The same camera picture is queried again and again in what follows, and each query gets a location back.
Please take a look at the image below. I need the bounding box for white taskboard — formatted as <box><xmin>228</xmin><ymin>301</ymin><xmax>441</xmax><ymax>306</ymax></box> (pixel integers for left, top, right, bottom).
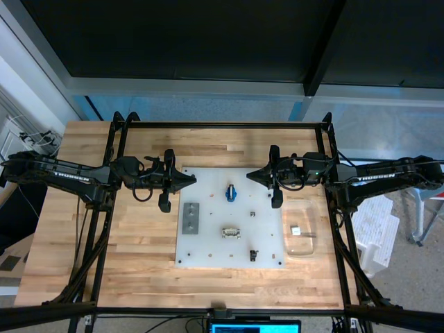
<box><xmin>174</xmin><ymin>166</ymin><xmax>287</xmax><ymax>269</ymax></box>

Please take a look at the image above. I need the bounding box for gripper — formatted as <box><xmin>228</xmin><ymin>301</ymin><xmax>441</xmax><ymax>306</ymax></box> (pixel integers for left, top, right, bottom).
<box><xmin>246</xmin><ymin>144</ymin><xmax>306</xmax><ymax>209</ymax></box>
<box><xmin>138</xmin><ymin>148</ymin><xmax>198</xmax><ymax>213</ymax></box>

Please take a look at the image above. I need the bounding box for black right elbow cable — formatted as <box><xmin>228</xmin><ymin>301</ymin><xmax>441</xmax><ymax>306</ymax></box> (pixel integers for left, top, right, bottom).
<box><xmin>331</xmin><ymin>148</ymin><xmax>360</xmax><ymax>167</ymax></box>

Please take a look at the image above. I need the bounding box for black table-level camera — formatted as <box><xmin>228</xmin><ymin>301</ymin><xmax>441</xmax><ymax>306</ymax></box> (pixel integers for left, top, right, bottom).
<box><xmin>212</xmin><ymin>302</ymin><xmax>232</xmax><ymax>319</ymax></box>

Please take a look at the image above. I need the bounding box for black metal frame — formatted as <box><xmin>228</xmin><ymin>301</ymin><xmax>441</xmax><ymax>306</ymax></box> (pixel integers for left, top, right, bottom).
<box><xmin>0</xmin><ymin>110</ymin><xmax>444</xmax><ymax>333</ymax></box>

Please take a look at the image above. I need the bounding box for grey metal stand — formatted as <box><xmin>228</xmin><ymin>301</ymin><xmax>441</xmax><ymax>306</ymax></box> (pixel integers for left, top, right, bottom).
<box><xmin>398</xmin><ymin>189</ymin><xmax>444</xmax><ymax>248</ymax></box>

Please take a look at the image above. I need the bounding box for clear plastic tub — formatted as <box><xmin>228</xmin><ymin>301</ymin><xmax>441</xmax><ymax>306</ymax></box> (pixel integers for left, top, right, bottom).
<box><xmin>283</xmin><ymin>200</ymin><xmax>318</xmax><ymax>259</ymax></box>

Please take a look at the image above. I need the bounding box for white styrofoam block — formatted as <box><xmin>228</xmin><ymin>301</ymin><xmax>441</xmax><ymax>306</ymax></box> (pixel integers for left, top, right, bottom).
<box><xmin>350</xmin><ymin>196</ymin><xmax>400</xmax><ymax>280</ymax></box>

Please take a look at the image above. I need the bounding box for blue round socket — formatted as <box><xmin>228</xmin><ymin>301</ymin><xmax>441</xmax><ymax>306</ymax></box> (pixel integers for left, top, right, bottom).
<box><xmin>223</xmin><ymin>184</ymin><xmax>239</xmax><ymax>203</ymax></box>

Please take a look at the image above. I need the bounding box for black white cable bundle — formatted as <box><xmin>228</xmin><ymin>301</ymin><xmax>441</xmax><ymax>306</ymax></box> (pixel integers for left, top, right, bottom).
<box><xmin>17</xmin><ymin>130</ymin><xmax>60</xmax><ymax>148</ymax></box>

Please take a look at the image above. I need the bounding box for blue-edged laptop screen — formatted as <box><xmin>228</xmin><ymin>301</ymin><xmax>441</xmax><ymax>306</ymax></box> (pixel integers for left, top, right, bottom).
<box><xmin>207</xmin><ymin>318</ymin><xmax>302</xmax><ymax>333</ymax></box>

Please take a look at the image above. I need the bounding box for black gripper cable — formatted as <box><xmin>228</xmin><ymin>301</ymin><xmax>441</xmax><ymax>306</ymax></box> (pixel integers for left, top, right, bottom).
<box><xmin>133</xmin><ymin>186</ymin><xmax>154</xmax><ymax>203</ymax></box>
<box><xmin>273</xmin><ymin>154</ymin><xmax>308</xmax><ymax>191</ymax></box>

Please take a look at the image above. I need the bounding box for brown cardboard box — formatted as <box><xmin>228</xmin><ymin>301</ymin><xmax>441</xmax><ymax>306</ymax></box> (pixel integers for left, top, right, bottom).
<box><xmin>0</xmin><ymin>232</ymin><xmax>35</xmax><ymax>296</ymax></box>

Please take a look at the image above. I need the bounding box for grey metal plate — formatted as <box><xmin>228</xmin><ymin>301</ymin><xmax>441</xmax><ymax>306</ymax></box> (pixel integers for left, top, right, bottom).
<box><xmin>180</xmin><ymin>201</ymin><xmax>201</xmax><ymax>236</ymax></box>

